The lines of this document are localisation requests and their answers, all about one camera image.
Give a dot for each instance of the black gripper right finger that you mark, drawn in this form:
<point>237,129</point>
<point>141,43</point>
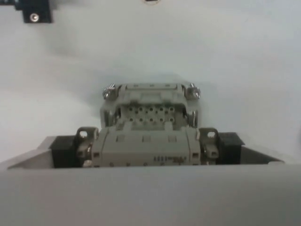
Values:
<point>229,148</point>

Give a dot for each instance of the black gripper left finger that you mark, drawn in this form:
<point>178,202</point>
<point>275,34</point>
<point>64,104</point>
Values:
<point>63,153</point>

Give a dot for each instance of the grey waterproof plug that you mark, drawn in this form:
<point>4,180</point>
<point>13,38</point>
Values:
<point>145,150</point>

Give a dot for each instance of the white task board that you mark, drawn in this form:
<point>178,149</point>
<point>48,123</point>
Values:
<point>164,47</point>

